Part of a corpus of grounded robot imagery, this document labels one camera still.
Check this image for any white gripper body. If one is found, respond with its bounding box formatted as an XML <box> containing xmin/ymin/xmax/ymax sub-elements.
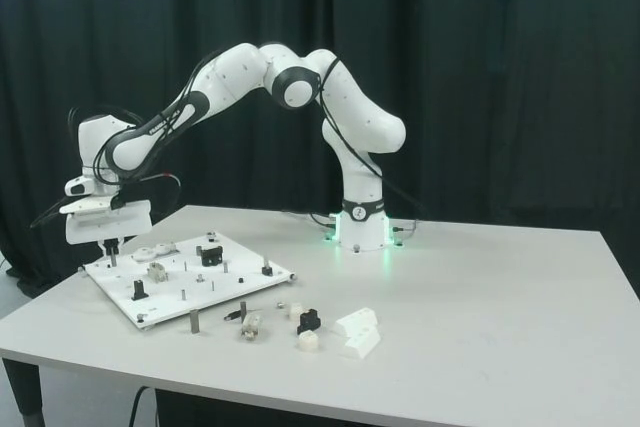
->
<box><xmin>63</xmin><ymin>200</ymin><xmax>153</xmax><ymax>246</ymax></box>

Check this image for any flat white mounting plate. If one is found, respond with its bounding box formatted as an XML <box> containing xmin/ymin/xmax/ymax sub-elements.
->
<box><xmin>58</xmin><ymin>196</ymin><xmax>113</xmax><ymax>215</ymax></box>

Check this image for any white task board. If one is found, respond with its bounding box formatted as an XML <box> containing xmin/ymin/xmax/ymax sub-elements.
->
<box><xmin>79</xmin><ymin>231</ymin><xmax>297</xmax><ymax>331</ymax></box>

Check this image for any clear Ethernet plug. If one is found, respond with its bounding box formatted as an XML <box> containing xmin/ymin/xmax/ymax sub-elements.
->
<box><xmin>241</xmin><ymin>315</ymin><xmax>264</xmax><ymax>344</ymax></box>

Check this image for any dark table leg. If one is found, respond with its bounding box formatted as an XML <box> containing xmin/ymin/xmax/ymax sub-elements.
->
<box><xmin>0</xmin><ymin>356</ymin><xmax>41</xmax><ymax>427</ymax></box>

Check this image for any black D-SUB plug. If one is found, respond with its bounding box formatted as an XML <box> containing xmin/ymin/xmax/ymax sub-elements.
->
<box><xmin>296</xmin><ymin>310</ymin><xmax>322</xmax><ymax>336</ymax></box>

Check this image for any large white slanted holder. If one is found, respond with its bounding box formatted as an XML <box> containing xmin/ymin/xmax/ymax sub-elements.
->
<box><xmin>335</xmin><ymin>305</ymin><xmax>379</xmax><ymax>336</ymax></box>
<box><xmin>339</xmin><ymin>326</ymin><xmax>383</xmax><ymax>361</ymax></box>

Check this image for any black curtain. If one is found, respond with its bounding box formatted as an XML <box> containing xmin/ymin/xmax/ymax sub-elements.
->
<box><xmin>0</xmin><ymin>0</ymin><xmax>640</xmax><ymax>293</ymax></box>

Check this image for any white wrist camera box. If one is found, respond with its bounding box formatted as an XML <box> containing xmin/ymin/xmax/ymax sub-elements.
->
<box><xmin>63</xmin><ymin>177</ymin><xmax>95</xmax><ymax>197</ymax></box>

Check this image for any black cable under table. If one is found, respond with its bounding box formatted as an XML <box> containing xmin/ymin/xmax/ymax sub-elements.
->
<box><xmin>129</xmin><ymin>385</ymin><xmax>157</xmax><ymax>427</ymax></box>

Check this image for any black base cable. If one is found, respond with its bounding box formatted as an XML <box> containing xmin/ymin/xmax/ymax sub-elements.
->
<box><xmin>307</xmin><ymin>211</ymin><xmax>338</xmax><ymax>230</ymax></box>

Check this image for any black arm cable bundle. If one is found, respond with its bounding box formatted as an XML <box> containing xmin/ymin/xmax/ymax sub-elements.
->
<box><xmin>67</xmin><ymin>49</ymin><xmax>432</xmax><ymax>228</ymax></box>

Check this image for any thin base cable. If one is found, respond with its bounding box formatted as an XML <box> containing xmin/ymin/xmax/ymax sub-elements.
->
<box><xmin>392</xmin><ymin>219</ymin><xmax>421</xmax><ymax>241</ymax></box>

